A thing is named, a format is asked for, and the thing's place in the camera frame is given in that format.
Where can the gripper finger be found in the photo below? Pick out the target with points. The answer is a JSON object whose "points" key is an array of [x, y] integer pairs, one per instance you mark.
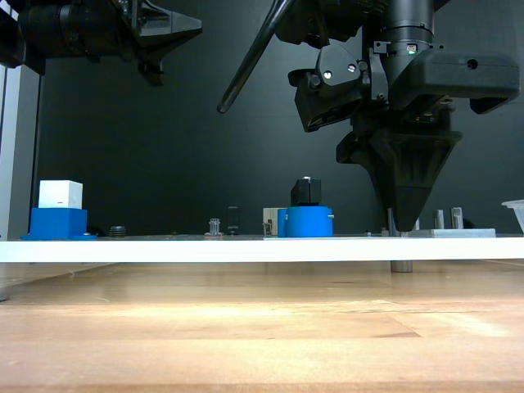
{"points": [[354, 149], [184, 22], [163, 45], [409, 172]]}

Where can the black plug block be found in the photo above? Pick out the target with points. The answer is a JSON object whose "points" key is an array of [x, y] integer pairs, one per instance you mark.
{"points": [[305, 192]]}

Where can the grey metal block with pegs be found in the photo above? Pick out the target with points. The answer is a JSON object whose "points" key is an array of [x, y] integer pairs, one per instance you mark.
{"points": [[462, 232]]}

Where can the blue round holder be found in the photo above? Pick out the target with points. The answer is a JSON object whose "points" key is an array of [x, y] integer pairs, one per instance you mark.
{"points": [[307, 223]]}

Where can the beige connector housing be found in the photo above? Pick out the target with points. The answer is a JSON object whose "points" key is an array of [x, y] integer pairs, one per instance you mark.
{"points": [[271, 217]]}

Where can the clear plastic tub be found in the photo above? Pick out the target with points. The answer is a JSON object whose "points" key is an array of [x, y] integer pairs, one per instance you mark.
{"points": [[516, 210]]}

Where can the small black socket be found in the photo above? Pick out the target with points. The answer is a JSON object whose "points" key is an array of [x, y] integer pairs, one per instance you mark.
{"points": [[233, 219]]}

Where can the white board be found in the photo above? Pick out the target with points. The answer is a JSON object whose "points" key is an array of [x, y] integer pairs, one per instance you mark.
{"points": [[204, 250]]}

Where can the white cube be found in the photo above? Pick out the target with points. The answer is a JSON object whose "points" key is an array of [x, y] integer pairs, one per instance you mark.
{"points": [[59, 194]]}

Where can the small black knob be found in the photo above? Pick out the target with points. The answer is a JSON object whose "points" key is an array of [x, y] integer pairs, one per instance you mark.
{"points": [[118, 231]]}

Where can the blue square holder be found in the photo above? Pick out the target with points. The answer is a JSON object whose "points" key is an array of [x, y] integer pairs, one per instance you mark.
{"points": [[57, 223]]}

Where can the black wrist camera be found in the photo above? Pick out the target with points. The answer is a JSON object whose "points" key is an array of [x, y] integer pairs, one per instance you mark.
{"points": [[323, 106]]}

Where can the grey aluminium post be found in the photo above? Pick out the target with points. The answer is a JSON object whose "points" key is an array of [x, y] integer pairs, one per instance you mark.
{"points": [[18, 163]]}

